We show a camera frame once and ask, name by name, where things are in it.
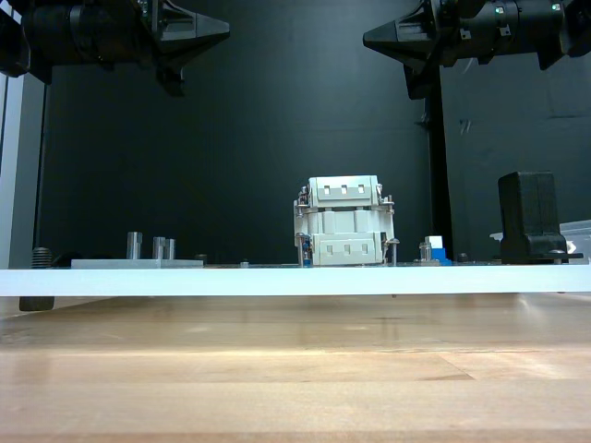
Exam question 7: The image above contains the black board foot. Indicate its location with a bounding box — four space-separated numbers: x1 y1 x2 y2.
18 297 55 312

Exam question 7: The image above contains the black connector housing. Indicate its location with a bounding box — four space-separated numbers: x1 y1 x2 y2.
497 171 584 266

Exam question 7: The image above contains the black metal frame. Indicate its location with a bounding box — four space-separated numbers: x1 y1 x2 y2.
415 64 458 263

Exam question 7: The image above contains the small connector block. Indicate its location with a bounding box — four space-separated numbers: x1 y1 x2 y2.
417 234 452 267

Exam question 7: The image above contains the beige HAN10E connector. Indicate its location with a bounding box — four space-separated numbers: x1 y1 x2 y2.
295 174 396 217

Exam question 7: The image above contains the grey metal plate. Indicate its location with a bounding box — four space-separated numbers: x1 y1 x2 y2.
71 257 204 269

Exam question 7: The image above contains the beige HAN10E socket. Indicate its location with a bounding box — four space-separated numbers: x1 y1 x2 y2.
293 208 401 268

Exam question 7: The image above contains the white task board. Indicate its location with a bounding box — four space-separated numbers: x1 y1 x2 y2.
0 263 591 298

